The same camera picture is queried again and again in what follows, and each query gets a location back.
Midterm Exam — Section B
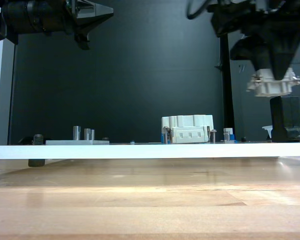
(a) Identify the grey HAN10E connector insert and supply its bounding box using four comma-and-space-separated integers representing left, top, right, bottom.
246, 66, 300, 98

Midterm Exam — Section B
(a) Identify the black connector block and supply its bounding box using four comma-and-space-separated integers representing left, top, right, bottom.
269, 96, 300, 142

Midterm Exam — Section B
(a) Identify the small blue white connector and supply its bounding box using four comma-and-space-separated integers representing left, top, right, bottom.
222, 127, 237, 144

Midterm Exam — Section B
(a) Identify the grey connector socket housing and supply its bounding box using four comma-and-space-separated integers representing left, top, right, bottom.
161, 114, 217, 145

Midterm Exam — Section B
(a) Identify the clear plastic tub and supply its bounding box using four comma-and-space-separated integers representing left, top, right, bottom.
261, 119, 300, 141

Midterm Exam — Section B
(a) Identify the black threaded bolt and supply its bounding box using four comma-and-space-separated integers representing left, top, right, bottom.
28, 134, 46, 168

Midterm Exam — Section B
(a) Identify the grey metal plate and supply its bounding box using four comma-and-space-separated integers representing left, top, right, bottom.
45, 139, 110, 146

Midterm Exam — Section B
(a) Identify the white task board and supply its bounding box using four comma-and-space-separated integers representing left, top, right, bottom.
0, 140, 300, 160

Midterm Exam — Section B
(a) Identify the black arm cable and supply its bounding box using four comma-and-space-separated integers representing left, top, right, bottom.
185, 0, 209, 21

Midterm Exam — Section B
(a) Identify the black partition post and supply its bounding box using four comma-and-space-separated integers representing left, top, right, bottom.
218, 36, 237, 135

